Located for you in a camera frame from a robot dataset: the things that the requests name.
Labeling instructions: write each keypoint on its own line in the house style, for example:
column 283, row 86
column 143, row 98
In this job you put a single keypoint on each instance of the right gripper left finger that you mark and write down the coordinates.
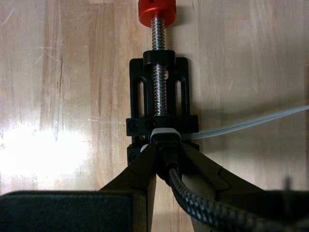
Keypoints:
column 72, row 210

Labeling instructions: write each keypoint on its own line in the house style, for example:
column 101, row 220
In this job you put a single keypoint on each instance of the black clamp vise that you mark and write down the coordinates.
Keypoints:
column 137, row 72

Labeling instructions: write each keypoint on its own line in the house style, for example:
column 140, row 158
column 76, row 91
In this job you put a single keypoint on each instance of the white power receptacle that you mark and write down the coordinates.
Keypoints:
column 164, row 131

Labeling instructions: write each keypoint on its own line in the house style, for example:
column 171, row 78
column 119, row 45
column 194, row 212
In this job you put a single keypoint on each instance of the red clamp knob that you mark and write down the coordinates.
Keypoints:
column 149, row 14

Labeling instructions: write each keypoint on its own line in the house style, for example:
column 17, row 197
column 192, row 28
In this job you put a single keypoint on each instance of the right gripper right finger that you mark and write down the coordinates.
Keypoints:
column 241, row 193

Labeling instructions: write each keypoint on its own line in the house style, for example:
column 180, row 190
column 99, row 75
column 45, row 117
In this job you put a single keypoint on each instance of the silver threaded clamp screw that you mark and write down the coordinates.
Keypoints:
column 160, row 91

